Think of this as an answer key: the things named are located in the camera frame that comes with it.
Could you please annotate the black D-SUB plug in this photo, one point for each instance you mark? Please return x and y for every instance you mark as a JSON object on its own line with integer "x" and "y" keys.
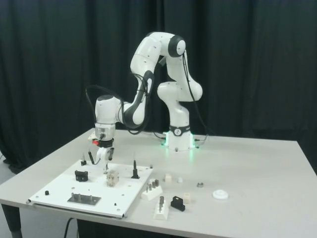
{"x": 177, "y": 202}

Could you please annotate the white peg holder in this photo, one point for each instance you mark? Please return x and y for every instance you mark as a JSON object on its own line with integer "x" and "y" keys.
{"x": 151, "y": 196}
{"x": 161, "y": 214}

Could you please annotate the metal bolt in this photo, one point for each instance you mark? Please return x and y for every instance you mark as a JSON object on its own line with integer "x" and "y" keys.
{"x": 200, "y": 185}

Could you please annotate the black curtain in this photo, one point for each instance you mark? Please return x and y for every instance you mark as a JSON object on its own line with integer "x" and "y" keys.
{"x": 247, "y": 49}

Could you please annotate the flat white mount plate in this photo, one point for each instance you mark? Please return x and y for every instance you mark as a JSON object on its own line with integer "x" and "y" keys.
{"x": 91, "y": 136}

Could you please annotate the white task board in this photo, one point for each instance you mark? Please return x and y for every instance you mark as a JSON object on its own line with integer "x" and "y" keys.
{"x": 62, "y": 188}

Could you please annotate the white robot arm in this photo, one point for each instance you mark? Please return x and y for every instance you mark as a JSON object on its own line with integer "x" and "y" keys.
{"x": 146, "y": 49}

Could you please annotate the small black plug with pin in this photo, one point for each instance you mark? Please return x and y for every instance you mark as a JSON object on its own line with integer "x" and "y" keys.
{"x": 83, "y": 162}

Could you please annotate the white large gear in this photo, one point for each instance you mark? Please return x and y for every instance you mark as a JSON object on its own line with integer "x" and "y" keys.
{"x": 220, "y": 194}

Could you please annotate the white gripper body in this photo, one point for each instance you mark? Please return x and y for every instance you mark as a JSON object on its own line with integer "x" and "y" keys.
{"x": 102, "y": 153}

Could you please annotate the dark table leg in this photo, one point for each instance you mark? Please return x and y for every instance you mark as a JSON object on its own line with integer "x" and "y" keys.
{"x": 11, "y": 223}

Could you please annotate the cream plastic block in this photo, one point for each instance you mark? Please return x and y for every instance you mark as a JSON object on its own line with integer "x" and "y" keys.
{"x": 187, "y": 198}
{"x": 168, "y": 179}

